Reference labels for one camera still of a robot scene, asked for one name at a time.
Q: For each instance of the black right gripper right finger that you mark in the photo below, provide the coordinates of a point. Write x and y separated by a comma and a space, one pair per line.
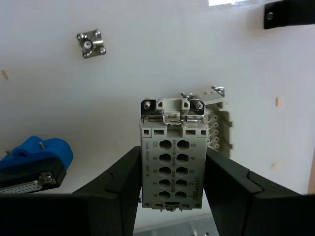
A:
246, 209

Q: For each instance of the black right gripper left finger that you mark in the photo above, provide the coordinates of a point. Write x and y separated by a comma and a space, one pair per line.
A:
98, 209

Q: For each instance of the beige HAN10E connector insert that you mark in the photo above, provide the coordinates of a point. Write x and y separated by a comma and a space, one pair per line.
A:
173, 157

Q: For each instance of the blue D-sub connector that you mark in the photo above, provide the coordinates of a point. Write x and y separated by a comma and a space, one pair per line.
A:
37, 152

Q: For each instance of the beige HAN10E hub socket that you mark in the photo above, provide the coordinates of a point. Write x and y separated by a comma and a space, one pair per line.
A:
221, 118

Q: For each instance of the silver coax socket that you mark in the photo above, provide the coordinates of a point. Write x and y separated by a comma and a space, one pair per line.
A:
94, 43

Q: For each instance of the white plastic board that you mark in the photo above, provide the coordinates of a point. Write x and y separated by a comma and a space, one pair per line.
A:
172, 49

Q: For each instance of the black socket block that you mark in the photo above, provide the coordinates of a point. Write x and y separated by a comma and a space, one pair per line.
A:
290, 17

